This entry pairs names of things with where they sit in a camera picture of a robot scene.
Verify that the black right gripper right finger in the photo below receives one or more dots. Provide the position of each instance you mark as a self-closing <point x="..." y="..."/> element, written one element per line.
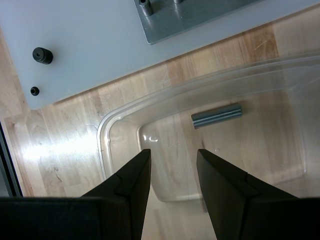
<point x="250" y="212"/>

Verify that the white board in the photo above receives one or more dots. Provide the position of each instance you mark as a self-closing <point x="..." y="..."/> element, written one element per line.
<point x="87" y="37"/>

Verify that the tiny black screw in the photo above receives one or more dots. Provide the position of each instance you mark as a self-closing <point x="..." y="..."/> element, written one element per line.
<point x="35" y="91"/>

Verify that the grey metal cylinder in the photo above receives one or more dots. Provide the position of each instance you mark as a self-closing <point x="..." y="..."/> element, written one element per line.
<point x="217" y="115"/>

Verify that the grey metal plate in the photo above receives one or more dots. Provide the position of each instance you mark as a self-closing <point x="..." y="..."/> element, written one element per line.
<point x="175" y="25"/>

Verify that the black knurled knob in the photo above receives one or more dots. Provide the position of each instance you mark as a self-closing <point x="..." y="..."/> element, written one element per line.
<point x="42" y="55"/>

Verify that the clear plastic tub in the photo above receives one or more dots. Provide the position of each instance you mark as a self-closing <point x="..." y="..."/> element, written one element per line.
<point x="250" y="150"/>

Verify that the steel cylinder peg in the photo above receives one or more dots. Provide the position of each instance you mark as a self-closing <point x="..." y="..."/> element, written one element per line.
<point x="146" y="7"/>

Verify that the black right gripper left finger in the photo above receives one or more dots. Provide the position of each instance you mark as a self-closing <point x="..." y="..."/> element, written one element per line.
<point x="100" y="215"/>

